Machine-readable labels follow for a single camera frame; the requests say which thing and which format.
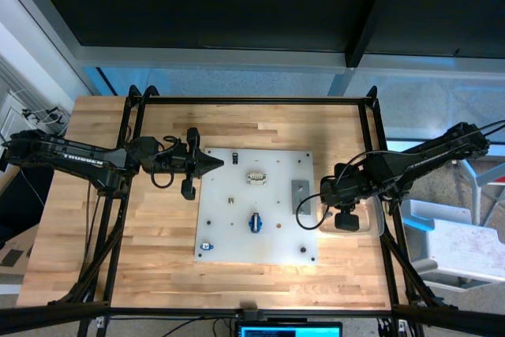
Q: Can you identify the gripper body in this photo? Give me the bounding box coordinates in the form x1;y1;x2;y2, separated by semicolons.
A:
321;174;366;215
169;127;200;200

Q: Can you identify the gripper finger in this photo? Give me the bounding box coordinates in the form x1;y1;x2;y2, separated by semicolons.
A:
196;163;225;178
198;148;225;164

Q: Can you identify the white taskboard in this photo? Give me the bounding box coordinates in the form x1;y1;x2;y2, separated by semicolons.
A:
193;148;320;265

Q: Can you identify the grey peg plate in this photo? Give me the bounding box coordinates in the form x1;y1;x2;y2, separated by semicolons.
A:
290;179;311;216

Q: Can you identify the clear plastic tub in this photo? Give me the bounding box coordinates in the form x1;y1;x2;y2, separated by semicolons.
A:
316;190;386;238

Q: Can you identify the blue round holder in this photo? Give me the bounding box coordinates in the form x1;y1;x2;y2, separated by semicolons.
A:
248;212;265;234

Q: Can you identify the white step stool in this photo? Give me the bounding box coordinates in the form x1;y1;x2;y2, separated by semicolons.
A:
398;197;505;294

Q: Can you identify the grey tubular stand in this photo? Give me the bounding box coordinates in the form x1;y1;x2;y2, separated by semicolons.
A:
445;151;505;227

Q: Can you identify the laptop screen with blue edge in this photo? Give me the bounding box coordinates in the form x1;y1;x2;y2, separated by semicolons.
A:
234;320;343;337

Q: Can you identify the black flat pad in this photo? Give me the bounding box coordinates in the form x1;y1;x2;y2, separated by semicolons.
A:
0;248;24;269

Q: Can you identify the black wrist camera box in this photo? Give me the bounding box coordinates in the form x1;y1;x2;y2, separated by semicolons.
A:
334;212;361;234

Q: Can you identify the black metal frame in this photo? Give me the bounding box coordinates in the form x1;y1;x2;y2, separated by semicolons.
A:
0;84;461;337

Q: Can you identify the small black camera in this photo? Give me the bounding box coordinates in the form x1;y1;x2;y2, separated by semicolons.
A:
238;300;266;321

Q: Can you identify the black and white cable bundle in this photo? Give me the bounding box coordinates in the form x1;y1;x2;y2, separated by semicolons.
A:
21;106;71;127

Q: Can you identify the black vertical post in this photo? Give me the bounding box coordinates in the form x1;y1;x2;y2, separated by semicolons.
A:
345;0;395;69

